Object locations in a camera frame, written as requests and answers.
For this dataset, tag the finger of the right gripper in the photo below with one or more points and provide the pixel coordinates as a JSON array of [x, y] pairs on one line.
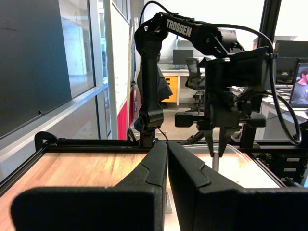
[[223, 139], [209, 140]]

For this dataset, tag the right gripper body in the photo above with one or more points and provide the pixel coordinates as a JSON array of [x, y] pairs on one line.
[[221, 113]]

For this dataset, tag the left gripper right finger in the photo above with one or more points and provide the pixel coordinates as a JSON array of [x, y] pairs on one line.
[[228, 209]]

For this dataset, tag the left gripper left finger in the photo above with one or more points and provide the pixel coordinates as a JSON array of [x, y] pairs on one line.
[[96, 207]]

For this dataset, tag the silver metal cylinder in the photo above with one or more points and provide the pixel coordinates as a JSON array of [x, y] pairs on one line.
[[216, 163]]

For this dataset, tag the clear plastic tub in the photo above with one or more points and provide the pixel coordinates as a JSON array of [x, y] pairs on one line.
[[231, 154]]

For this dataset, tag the black office chair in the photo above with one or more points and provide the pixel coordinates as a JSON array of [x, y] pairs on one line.
[[193, 74]]

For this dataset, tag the yellow drawer cabinet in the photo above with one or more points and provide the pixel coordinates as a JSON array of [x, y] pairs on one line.
[[173, 86]]

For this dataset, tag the white office desk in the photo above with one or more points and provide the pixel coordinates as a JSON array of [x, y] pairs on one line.
[[168, 72]]

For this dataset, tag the small black desk monitor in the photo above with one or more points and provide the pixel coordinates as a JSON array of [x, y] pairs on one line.
[[183, 57]]

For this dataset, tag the black-framed video screen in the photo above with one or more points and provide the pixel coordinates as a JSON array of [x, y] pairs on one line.
[[300, 91]]

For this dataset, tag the large black desk monitor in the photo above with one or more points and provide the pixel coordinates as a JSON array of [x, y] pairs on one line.
[[291, 50]]

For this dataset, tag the white and red partition panel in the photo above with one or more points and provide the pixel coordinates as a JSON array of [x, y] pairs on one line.
[[120, 60]]

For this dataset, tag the black table frame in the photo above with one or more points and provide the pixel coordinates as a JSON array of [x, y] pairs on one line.
[[96, 144]]

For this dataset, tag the grey window frame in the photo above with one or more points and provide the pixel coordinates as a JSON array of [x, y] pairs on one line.
[[72, 106]]

